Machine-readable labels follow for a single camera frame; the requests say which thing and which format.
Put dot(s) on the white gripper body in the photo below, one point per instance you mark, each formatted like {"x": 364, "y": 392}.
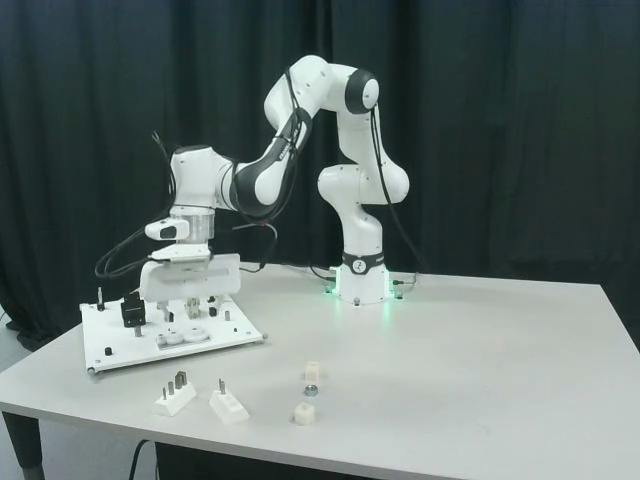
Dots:
{"x": 200, "y": 282}

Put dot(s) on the metal plug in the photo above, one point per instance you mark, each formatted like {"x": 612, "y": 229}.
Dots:
{"x": 193, "y": 308}

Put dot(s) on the white large gear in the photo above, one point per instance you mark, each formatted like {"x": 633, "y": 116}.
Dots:
{"x": 196, "y": 335}

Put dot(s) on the thin metal bolt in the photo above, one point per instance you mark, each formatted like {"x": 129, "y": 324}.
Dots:
{"x": 100, "y": 299}

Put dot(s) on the large metal square peg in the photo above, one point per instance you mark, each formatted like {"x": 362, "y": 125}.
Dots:
{"x": 180, "y": 379}

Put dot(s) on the metal nut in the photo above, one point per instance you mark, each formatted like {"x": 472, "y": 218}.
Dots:
{"x": 310, "y": 391}

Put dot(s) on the metal round peg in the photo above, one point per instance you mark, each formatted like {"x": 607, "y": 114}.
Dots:
{"x": 221, "y": 386}

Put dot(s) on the white small gear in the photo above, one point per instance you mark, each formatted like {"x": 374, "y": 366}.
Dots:
{"x": 173, "y": 338}

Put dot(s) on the small white wrist camera box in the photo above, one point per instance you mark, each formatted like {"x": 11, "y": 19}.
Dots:
{"x": 167, "y": 230}

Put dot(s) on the black table leg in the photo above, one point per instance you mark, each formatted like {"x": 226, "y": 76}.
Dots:
{"x": 22, "y": 445}

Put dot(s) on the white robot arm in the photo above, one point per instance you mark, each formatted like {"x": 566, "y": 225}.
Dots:
{"x": 360, "y": 225}

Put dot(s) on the black curtain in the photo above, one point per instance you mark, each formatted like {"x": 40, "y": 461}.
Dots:
{"x": 500, "y": 125}

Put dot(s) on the white holder with three pegs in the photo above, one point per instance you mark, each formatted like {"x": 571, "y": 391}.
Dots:
{"x": 175, "y": 402}

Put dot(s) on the white holder with one peg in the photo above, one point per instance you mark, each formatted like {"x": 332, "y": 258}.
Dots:
{"x": 229, "y": 407}

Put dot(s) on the black D-SUB plug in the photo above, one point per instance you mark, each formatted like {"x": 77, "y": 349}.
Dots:
{"x": 133, "y": 315}

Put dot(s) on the white task board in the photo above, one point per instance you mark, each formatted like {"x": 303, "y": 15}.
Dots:
{"x": 150, "y": 352}

